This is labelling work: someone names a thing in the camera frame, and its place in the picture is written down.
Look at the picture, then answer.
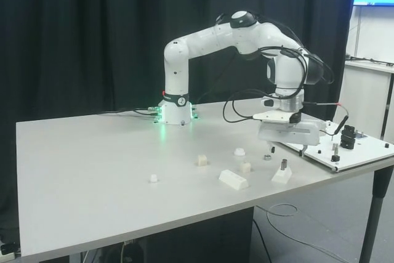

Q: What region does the black curtain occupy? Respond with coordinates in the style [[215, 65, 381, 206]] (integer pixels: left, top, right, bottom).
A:
[[0, 0, 361, 245]]

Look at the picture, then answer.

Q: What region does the black base cable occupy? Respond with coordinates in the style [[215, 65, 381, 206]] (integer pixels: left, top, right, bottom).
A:
[[101, 107, 161, 118]]

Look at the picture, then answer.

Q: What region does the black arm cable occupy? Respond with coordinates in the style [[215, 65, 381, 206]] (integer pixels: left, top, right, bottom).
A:
[[257, 12, 336, 86]]

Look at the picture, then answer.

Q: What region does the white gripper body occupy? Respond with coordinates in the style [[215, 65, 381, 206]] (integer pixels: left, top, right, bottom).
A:
[[257, 120, 321, 148]]

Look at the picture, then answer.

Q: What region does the black table leg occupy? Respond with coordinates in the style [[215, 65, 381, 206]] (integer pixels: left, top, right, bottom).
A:
[[359, 161, 389, 263]]

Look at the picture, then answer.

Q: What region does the white peg holder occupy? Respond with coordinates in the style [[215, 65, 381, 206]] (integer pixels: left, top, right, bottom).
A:
[[271, 164, 294, 185]]

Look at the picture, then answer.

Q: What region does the grey floor cable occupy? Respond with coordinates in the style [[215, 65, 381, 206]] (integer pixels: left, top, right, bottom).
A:
[[265, 203, 394, 263]]

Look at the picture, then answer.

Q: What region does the black looped cable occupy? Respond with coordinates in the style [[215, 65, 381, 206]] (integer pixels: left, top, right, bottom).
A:
[[222, 89, 279, 123]]

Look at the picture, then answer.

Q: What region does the black D-SUB plug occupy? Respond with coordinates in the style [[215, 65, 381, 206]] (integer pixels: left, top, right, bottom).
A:
[[339, 124, 357, 150]]

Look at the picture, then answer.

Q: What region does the thin black rod on wire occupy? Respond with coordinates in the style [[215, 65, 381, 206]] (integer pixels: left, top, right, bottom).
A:
[[303, 100, 351, 137]]

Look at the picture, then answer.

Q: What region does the long white holder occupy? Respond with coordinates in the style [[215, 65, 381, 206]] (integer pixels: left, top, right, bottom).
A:
[[218, 168, 251, 190]]

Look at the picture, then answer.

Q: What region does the white cabinet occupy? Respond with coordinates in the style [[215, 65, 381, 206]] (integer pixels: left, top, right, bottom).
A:
[[342, 55, 394, 141]]

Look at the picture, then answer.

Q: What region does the white task board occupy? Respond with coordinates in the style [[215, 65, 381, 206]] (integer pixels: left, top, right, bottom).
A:
[[276, 117, 394, 173]]

